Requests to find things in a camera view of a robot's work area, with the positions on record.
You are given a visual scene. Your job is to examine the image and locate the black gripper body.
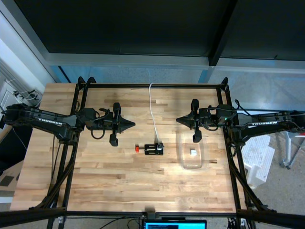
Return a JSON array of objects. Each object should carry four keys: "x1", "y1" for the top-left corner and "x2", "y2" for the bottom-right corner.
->
[
  {"x1": 91, "y1": 103, "x2": 122, "y2": 146},
  {"x1": 190, "y1": 99, "x2": 217, "y2": 144}
]

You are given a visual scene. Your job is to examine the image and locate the black vise red knob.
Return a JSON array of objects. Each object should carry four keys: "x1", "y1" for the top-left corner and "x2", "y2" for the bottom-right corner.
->
[{"x1": 135, "y1": 143, "x2": 164, "y2": 156}]

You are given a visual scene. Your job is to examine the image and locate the clear plastic tub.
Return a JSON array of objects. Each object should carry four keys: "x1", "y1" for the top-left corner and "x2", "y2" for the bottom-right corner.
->
[{"x1": 176, "y1": 132, "x2": 207, "y2": 171}]

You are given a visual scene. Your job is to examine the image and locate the white foam packing block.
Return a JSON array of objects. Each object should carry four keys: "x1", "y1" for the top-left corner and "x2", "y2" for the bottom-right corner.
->
[{"x1": 240, "y1": 135, "x2": 276, "y2": 190}]

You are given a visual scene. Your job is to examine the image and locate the grey metal stand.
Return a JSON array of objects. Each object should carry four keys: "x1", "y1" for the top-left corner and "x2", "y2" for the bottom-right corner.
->
[{"x1": 274, "y1": 130, "x2": 305, "y2": 170}]

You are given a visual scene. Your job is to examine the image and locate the blue laptop screen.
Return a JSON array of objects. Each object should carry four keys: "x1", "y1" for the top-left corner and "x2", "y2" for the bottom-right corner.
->
[{"x1": 142, "y1": 219, "x2": 207, "y2": 229}]

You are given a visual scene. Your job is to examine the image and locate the brown cardboard box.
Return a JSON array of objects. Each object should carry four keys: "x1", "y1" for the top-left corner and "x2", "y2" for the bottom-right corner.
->
[{"x1": 0, "y1": 159, "x2": 24, "y2": 198}]

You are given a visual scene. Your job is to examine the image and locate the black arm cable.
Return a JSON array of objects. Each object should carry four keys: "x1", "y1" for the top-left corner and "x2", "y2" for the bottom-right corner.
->
[
  {"x1": 90, "y1": 107, "x2": 114, "y2": 140},
  {"x1": 197, "y1": 99, "x2": 253, "y2": 132}
]

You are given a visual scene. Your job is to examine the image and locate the white power cable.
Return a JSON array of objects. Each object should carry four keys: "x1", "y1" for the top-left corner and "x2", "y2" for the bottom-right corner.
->
[{"x1": 148, "y1": 82, "x2": 161, "y2": 144}]

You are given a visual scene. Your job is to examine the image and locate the black metal frame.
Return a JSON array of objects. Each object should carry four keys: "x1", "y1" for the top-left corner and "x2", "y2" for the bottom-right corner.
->
[{"x1": 0, "y1": 76, "x2": 305, "y2": 229}]

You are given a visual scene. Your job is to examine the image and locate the black white cable bundle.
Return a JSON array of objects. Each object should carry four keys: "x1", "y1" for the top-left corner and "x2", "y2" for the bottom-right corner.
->
[{"x1": 11, "y1": 88, "x2": 40, "y2": 102}]

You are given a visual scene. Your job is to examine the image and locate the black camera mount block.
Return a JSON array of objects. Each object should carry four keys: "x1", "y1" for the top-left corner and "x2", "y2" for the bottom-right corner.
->
[{"x1": 145, "y1": 207, "x2": 159, "y2": 219}]

